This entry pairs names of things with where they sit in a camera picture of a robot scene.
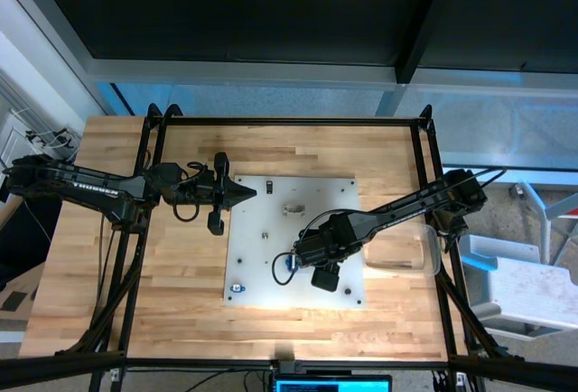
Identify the white taskboard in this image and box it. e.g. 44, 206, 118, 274
222, 174, 366, 308

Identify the white cart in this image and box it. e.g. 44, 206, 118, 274
464, 229, 578, 343

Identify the white power strip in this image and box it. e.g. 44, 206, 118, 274
22, 127, 80, 152

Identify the clear plastic tub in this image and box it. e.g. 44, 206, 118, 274
363, 223, 442, 278

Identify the screen with blue edge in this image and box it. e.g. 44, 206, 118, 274
269, 373, 393, 392

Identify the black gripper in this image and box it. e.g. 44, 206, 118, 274
311, 261, 342, 294
198, 151, 257, 236

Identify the brown cardboard piece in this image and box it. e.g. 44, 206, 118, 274
0, 263, 46, 321

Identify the grey aluminium window frame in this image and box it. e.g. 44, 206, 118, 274
0, 0, 578, 117

